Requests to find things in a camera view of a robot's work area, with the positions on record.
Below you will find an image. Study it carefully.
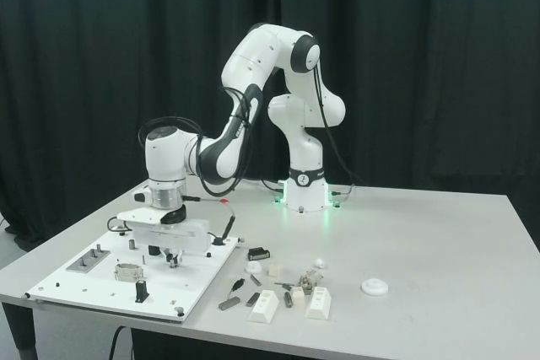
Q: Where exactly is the black base cable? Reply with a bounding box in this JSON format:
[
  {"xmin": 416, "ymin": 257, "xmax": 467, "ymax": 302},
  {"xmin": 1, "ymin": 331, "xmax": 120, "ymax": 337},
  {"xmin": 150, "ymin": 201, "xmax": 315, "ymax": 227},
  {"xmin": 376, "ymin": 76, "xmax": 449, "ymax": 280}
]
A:
[{"xmin": 259, "ymin": 177, "xmax": 289, "ymax": 193}]

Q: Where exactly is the white task board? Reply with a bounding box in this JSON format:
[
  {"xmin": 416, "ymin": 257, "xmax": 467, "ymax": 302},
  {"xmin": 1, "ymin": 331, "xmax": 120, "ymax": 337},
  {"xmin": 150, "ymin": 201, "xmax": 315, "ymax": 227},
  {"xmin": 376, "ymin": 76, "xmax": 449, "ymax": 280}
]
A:
[{"xmin": 24, "ymin": 224, "xmax": 246, "ymax": 327}]

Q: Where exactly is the black floor cable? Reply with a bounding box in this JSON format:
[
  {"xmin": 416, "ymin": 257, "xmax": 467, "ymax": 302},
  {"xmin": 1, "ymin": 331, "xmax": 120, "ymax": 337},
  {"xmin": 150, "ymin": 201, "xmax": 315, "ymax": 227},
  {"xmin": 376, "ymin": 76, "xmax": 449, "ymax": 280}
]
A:
[{"xmin": 110, "ymin": 325, "xmax": 134, "ymax": 360}]

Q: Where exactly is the white long peg holder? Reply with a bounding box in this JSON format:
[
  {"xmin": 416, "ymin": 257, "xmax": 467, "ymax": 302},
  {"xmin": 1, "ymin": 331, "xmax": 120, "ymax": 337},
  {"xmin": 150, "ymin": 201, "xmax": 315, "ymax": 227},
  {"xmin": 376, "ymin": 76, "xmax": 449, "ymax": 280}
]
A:
[
  {"xmin": 246, "ymin": 289, "xmax": 280, "ymax": 323},
  {"xmin": 304, "ymin": 286, "xmax": 333, "ymax": 320}
]

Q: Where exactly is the black curtain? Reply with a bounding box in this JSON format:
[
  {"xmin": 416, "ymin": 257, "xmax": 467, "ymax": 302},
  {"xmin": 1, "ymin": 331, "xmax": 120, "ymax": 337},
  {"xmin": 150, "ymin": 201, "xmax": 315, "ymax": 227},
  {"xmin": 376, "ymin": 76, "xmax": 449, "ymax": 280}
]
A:
[{"xmin": 0, "ymin": 0, "xmax": 540, "ymax": 237}]

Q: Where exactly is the white large gear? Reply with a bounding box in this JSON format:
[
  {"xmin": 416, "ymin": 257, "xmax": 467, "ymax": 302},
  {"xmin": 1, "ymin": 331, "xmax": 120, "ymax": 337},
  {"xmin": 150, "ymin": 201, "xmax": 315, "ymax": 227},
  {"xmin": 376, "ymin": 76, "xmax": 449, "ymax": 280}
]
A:
[{"xmin": 361, "ymin": 277, "xmax": 390, "ymax": 297}]

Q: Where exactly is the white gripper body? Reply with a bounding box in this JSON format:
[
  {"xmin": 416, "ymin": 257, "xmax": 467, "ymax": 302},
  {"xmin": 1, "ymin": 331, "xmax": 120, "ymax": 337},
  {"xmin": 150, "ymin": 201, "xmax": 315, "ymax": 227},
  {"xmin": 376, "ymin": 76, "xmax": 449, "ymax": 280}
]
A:
[{"xmin": 132, "ymin": 219, "xmax": 211, "ymax": 255}]

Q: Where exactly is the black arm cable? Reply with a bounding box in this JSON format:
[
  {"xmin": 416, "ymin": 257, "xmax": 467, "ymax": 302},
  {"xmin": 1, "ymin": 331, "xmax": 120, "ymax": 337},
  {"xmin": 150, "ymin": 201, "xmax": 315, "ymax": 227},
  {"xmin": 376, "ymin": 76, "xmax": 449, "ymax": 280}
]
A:
[{"xmin": 138, "ymin": 54, "xmax": 358, "ymax": 205}]

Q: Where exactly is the thin black rod red tag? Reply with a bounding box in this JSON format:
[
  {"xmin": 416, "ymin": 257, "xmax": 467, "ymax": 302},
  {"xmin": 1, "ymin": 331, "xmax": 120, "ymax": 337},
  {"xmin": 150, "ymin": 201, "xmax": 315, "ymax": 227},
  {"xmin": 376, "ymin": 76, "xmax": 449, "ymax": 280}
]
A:
[{"xmin": 185, "ymin": 196, "xmax": 236, "ymax": 239}]

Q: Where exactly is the metal plug with cable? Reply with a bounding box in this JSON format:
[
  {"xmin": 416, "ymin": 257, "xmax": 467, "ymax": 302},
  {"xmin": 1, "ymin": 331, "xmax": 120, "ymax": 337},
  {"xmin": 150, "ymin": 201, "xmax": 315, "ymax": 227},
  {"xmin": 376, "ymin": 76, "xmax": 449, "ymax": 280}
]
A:
[{"xmin": 298, "ymin": 270, "xmax": 324, "ymax": 292}]

